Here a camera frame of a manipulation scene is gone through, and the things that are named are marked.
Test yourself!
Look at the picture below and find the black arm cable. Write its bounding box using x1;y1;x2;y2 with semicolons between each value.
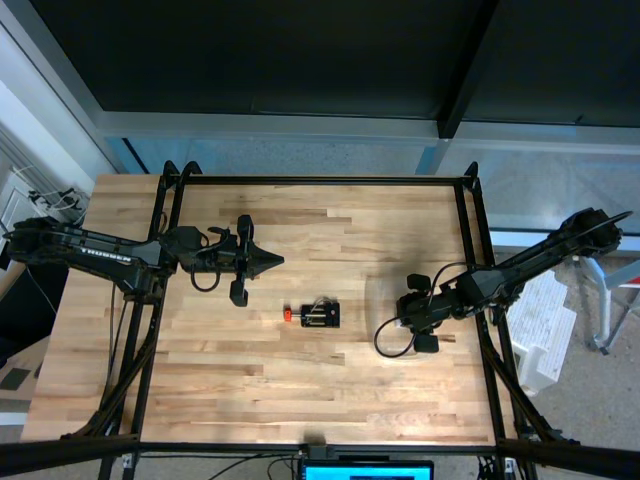
188;227;239;294
374;262;472;359

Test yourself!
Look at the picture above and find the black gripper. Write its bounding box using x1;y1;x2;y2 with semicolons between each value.
213;214;286;308
397;272;452;354

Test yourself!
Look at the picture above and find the white cabinet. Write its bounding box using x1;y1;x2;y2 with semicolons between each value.
0;164;94;229

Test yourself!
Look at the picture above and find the black metal frame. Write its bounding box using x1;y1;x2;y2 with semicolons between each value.
0;159;640;480

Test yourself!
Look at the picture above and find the blue laptop screen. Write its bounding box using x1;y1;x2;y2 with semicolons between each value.
299;459;435;480

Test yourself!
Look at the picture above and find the grey metal stand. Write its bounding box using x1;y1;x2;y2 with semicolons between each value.
574;252;640;354

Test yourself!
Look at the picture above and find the black clamp with red knob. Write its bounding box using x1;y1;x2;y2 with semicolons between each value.
283;299;342;330

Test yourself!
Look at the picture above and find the white foam box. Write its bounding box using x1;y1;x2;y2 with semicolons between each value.
504;272;577;397

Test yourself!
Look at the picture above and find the cardboard box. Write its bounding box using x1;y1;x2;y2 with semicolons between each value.
0;334;54;429

